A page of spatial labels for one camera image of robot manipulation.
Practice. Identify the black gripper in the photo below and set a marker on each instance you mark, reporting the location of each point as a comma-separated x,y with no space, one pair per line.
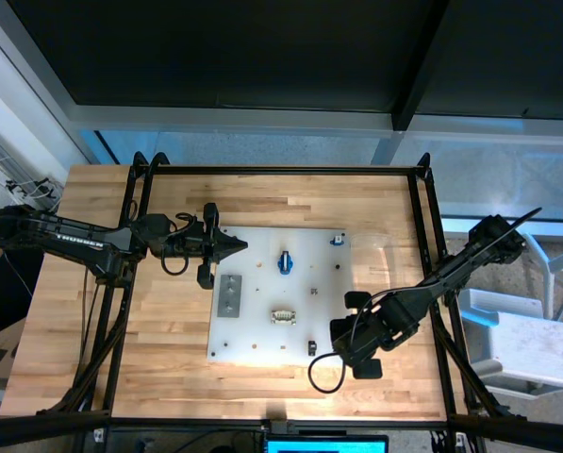
209,222
362,330

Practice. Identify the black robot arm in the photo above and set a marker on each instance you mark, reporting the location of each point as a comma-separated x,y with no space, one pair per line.
73,238
451,273

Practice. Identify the gray metal bar holder plate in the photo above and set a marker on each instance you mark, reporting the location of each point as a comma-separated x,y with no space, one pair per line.
223,288

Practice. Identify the white taskboard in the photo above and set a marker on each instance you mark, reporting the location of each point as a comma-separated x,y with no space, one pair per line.
262,330

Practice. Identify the clear plastic container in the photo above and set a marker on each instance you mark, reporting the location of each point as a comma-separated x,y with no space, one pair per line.
370,245

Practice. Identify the beige multipin connector housing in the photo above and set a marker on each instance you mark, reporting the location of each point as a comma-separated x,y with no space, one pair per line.
284,317

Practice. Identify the blue clamp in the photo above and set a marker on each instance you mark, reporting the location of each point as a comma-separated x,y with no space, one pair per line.
285,263

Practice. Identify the blue and white connector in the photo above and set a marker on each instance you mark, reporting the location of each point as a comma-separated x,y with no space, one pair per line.
336,239

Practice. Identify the screen with blue edge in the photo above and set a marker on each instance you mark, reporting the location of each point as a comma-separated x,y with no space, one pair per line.
326,446

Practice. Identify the white plastic stool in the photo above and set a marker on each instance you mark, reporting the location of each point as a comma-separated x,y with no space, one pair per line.
535,349

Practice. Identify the black USB socket mount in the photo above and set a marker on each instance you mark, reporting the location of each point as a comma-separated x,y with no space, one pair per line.
312,347

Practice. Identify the black aluminium frame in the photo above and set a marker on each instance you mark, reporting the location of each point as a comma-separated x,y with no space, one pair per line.
281,169

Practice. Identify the white metal chair frame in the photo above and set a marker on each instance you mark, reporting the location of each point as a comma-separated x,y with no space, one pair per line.
540,264

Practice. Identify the black wall post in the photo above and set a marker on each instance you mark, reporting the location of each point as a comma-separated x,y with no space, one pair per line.
418,71

